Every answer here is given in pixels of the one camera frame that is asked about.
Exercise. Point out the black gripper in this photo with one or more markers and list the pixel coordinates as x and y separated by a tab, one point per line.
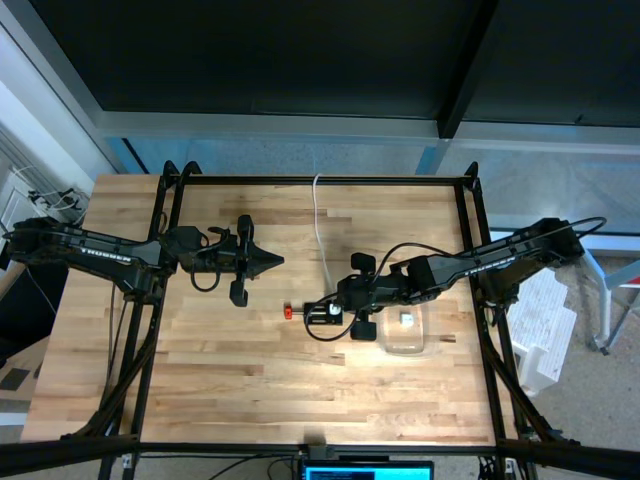
385	292
220	262

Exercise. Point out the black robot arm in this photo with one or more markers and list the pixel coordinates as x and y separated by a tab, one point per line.
100	252
500	260

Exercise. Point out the white receptacle socket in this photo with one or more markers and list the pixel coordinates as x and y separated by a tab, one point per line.
334	310

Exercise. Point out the black clamp with red knob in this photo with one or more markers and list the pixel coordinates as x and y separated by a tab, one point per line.
289	312

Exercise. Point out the small white block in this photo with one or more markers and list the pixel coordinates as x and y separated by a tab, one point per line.
407	319

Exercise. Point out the clear plastic tub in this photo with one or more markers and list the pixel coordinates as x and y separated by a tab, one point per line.
420	340

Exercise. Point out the blue laptop screen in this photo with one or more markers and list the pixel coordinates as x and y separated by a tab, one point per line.
365	472

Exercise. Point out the white plastic step stool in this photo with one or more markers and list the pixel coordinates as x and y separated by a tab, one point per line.
540	330

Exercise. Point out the grey metal stand legs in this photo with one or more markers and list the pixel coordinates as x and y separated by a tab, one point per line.
607	310

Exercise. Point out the black metal frame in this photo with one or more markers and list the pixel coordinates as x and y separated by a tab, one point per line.
400	180

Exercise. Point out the small black table camera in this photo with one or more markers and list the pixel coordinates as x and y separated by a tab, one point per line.
315	447

